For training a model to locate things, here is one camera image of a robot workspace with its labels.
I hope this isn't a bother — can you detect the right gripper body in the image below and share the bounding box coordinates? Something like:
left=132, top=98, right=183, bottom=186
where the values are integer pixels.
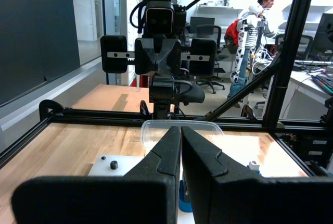
left=107, top=38, right=210, bottom=77

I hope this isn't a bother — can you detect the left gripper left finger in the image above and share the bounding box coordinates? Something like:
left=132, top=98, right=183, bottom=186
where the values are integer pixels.
left=11, top=126, right=182, bottom=224

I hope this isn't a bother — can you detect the black monitor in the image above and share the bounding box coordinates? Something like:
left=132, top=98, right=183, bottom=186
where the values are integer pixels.
left=311, top=13, right=333, bottom=61
left=189, top=16, right=216, bottom=34

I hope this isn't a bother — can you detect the white shelf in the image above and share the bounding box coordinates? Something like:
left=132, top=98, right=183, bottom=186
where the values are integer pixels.
left=197, top=4, right=244, bottom=17

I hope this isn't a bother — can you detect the white task board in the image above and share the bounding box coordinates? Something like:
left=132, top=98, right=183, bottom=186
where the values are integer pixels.
left=87, top=154, right=195, bottom=224

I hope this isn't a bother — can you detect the keyboard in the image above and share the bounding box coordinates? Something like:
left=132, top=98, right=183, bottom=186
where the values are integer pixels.
left=311, top=74, right=333, bottom=95

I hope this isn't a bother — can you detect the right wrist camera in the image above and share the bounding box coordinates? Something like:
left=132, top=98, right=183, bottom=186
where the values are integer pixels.
left=145, top=0, right=175, bottom=36

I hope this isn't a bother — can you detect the black frame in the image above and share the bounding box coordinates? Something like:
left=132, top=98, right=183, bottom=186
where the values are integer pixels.
left=0, top=0, right=333, bottom=178

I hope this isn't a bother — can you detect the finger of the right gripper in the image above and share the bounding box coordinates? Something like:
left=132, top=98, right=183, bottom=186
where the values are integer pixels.
left=100, top=35, right=129, bottom=74
left=190, top=38, right=217, bottom=76

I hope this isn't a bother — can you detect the clear plastic container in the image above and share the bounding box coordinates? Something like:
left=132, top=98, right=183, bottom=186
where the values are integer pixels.
left=140, top=119, right=224, bottom=149

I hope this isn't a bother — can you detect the blue socket block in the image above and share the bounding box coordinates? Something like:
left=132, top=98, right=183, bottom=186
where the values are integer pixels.
left=247, top=159, right=262, bottom=177
left=178, top=179, right=194, bottom=213

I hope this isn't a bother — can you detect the person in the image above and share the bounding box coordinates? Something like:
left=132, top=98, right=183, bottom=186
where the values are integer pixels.
left=225, top=0, right=281, bottom=108

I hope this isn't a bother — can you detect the white desk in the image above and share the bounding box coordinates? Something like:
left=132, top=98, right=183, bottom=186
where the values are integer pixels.
left=279, top=61, right=333, bottom=120

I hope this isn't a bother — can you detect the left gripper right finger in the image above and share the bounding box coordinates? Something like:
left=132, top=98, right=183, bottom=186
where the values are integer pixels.
left=181, top=126, right=333, bottom=224

